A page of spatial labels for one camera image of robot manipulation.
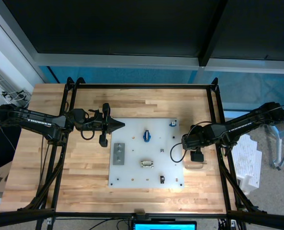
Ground blue clamp with silver plug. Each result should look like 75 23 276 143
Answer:
142 129 152 143

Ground black table frame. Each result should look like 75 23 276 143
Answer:
0 76 284 230

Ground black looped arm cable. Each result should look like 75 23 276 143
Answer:
81 123 96 141
170 142 189 164

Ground grey metal plate with pegs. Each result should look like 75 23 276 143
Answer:
112 143 126 166

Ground thin black floor cable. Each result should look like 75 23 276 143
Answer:
115 219 133 230

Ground clear plastic tub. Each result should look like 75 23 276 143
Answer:
183 147 209 172

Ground white foam packaging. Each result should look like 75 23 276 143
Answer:
230 134 263 196

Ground beige HAN10E socket base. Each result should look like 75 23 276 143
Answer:
140 160 155 169

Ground white cable bundle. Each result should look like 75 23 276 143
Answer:
0 90 30 104

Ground silver aluminium enclosure frame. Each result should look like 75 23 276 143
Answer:
0 0 284 82

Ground silver metal stand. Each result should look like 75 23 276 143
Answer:
264 123 284 171

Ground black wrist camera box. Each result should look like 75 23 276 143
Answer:
181 135 193 151

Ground brown cardboard box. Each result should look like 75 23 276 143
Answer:
0 161 13 192

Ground small camera on frame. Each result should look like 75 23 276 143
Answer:
132 208 149 220

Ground black vertical post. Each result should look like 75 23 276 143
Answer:
199 0 229 68

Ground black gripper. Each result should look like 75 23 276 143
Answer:
190 150 204 164
88 103 125 148

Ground white task board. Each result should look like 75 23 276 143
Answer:
107 117 186 189

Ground laptop with blue screen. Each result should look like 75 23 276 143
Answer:
131 220 197 230

